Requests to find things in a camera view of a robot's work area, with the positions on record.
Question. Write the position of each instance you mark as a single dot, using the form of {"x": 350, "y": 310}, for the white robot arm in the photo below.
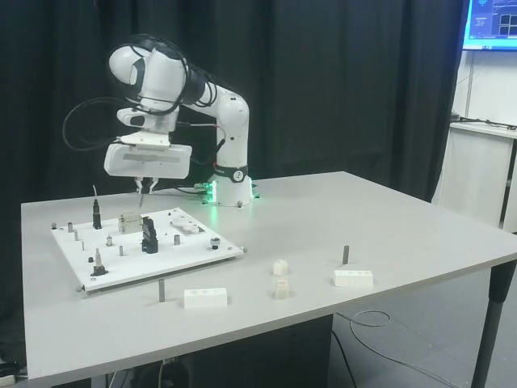
{"x": 230, "y": 117}

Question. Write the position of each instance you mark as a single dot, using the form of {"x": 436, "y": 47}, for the small white holder square hole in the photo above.
{"x": 282, "y": 289}

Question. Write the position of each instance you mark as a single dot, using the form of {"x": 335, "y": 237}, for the metal bolt black base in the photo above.
{"x": 99, "y": 266}

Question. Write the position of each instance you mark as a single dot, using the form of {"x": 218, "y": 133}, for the white cabinet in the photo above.
{"x": 476, "y": 174}

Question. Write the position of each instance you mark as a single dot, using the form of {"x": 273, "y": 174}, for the dark metal standing peg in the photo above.
{"x": 345, "y": 255}
{"x": 161, "y": 291}

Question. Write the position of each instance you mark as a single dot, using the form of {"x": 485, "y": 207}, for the blue screen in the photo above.
{"x": 490, "y": 24}

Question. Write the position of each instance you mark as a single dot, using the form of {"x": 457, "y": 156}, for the white task board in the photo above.
{"x": 121, "y": 266}

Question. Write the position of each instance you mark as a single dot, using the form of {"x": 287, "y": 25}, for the white gear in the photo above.
{"x": 179, "y": 223}

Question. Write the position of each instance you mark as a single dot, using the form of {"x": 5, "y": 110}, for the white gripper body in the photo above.
{"x": 149, "y": 161}

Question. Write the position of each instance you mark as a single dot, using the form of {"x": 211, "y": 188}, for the metal BNC plug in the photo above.
{"x": 109, "y": 241}

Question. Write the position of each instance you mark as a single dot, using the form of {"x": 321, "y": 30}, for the black curtain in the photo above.
{"x": 323, "y": 81}

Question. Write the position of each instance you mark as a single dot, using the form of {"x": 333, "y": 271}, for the black table leg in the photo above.
{"x": 490, "y": 323}

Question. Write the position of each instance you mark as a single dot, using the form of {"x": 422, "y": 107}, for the white three-hole peg holder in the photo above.
{"x": 352, "y": 279}
{"x": 205, "y": 299}

